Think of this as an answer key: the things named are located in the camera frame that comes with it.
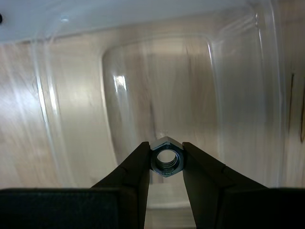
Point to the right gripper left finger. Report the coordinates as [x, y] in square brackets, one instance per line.
[71, 210]

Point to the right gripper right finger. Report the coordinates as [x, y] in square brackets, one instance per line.
[238, 210]

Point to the silver M12 hex nut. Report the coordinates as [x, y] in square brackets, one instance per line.
[177, 152]

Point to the clear plastic tub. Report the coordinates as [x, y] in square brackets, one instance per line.
[166, 95]

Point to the white board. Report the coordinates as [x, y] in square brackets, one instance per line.
[14, 33]

